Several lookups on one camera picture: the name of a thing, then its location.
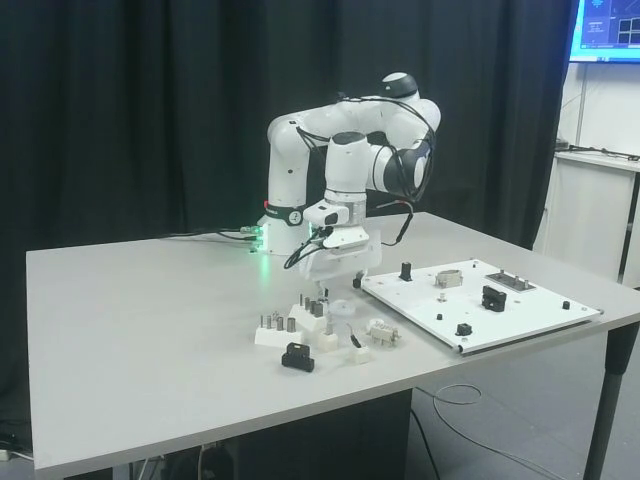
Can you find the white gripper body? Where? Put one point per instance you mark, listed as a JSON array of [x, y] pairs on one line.
[[345, 260]]

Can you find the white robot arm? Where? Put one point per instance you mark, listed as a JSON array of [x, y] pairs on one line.
[[345, 150]]

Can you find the white large gear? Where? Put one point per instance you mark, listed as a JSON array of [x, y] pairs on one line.
[[343, 307]]

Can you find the metal square peg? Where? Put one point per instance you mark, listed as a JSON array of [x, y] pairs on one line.
[[318, 307]]

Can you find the metal round peg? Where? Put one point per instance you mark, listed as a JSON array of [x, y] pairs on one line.
[[290, 326]]

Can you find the small white peg holder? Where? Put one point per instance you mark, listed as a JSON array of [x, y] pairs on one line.
[[327, 341]]

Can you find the cream plug block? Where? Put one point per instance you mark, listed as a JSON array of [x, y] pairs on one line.
[[385, 336]]

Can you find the black D-SUB plug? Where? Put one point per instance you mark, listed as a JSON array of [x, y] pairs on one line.
[[297, 357]]

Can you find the small white plug holder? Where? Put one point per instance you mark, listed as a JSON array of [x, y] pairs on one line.
[[357, 356]]

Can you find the white task board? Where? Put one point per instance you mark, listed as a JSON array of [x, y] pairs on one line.
[[480, 305]]

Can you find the white cabinet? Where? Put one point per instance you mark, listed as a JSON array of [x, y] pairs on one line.
[[590, 215]]

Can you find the black curtains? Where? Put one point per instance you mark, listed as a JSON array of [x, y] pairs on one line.
[[150, 100]]

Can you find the black table leg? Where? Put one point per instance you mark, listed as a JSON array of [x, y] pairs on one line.
[[612, 400]]

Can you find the blue screen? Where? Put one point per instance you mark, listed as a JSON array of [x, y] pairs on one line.
[[607, 30]]

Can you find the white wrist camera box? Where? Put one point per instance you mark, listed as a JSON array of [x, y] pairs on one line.
[[327, 212]]

